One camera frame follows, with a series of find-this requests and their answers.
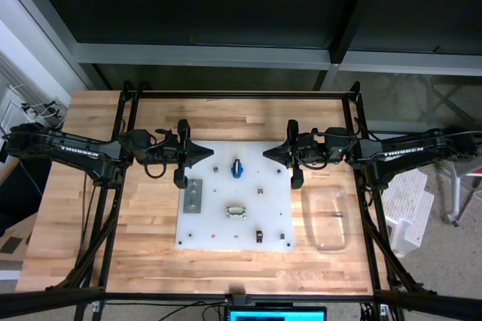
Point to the cardboard box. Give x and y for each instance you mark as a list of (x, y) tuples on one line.
[(15, 245)]

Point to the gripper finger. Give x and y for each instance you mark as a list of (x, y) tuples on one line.
[(280, 150), (280, 158), (197, 149), (196, 156)]

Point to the black metal frame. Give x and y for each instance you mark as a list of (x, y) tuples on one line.
[(371, 223)]

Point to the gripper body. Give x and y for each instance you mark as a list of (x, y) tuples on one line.
[(307, 151), (182, 155)]

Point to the laptop screen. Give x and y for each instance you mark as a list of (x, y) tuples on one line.
[(276, 315)]

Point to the white step stool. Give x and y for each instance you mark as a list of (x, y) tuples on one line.
[(408, 208)]

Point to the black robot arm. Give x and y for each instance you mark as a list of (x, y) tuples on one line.
[(83, 151), (399, 153)]

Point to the blue round clamp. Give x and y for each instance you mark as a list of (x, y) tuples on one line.
[(236, 175)]

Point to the grey metal plate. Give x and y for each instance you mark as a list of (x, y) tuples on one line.
[(193, 196)]

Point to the silver bar in blue clamp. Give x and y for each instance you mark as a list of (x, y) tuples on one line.
[(236, 166)]

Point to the white power strip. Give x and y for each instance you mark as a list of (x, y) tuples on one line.
[(41, 112)]

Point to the beige multi-pin connector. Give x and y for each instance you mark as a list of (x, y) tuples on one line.
[(236, 211)]

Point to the white task board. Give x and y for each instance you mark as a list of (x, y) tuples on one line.
[(226, 193)]

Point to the grey metal chair frame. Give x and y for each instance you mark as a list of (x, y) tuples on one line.
[(457, 193)]

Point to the clear plastic tub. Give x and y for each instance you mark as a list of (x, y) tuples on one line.
[(327, 219)]

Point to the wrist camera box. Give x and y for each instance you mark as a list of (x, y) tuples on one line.
[(336, 140), (138, 139)]

